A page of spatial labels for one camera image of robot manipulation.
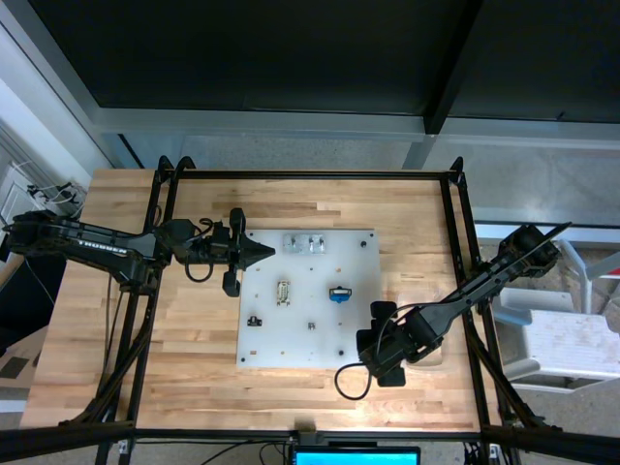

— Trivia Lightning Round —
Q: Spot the blue lit screen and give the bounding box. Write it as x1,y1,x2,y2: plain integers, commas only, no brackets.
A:
289,445,421,465

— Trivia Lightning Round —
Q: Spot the white metal chair frame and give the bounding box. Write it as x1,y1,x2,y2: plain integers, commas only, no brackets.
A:
556,239,620,316

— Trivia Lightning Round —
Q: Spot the black white cable bundle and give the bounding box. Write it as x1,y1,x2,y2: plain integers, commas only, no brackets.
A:
24,180,87,210

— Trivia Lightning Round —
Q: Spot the silver metal clamp block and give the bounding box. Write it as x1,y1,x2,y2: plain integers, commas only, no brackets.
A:
282,232,326,257

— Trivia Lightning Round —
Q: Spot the white plastic board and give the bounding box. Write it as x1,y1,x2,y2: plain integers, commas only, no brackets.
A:
235,227,387,370

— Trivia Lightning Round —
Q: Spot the black frame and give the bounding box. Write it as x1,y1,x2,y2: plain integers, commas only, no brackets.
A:
0,154,620,465

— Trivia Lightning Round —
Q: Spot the white plastic step stool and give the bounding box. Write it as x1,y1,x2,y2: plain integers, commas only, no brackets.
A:
493,285,620,393

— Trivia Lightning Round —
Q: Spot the brown cardboard box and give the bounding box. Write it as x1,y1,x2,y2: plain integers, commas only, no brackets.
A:
0,325,49,388

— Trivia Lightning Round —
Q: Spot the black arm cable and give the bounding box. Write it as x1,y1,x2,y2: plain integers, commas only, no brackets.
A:
183,217,217,285
335,309,403,401

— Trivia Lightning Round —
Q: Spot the clear plastic tub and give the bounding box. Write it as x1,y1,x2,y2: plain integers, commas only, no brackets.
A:
396,289,447,373

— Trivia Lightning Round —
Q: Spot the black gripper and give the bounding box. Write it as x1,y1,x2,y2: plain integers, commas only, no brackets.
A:
211,207,277,297
356,299,414,388

